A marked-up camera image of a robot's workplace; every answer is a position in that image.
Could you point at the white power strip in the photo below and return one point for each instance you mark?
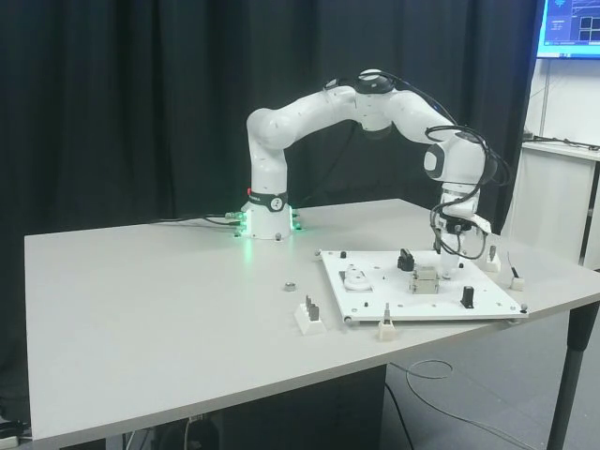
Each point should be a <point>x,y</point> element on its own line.
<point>11,433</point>

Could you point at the small white holder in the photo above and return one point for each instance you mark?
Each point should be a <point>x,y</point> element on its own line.
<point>517,284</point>
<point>492,265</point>
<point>385,332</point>

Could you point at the white task board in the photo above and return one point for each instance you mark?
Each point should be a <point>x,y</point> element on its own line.
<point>398,304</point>

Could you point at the black table leg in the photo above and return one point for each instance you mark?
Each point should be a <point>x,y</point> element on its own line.
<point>569,375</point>

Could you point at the white three-hole peg holder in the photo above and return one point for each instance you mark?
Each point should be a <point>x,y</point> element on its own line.
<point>309,324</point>

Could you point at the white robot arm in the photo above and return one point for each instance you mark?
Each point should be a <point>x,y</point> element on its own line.
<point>300,112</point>

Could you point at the black curtain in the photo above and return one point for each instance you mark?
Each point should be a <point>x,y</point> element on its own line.
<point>140,94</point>

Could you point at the blue screen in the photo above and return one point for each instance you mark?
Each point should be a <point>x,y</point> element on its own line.
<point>569,28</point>

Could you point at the white cabinet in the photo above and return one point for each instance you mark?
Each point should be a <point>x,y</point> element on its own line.
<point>553,201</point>

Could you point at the white large gear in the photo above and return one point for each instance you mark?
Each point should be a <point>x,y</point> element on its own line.
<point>358,283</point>

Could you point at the black D-SUB plug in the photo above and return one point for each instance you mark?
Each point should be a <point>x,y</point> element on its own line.
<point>468,297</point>

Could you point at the metal round peg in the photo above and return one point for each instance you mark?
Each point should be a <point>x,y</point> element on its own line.
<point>387,313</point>

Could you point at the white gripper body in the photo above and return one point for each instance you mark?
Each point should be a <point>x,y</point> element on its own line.
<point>451,253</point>

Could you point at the metal hex nut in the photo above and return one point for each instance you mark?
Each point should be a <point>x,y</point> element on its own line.
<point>289,286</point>

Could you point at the black waterproof plug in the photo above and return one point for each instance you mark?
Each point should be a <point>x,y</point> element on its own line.
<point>405,261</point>

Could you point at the white medium gear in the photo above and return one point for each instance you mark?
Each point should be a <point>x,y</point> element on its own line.
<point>352,270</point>

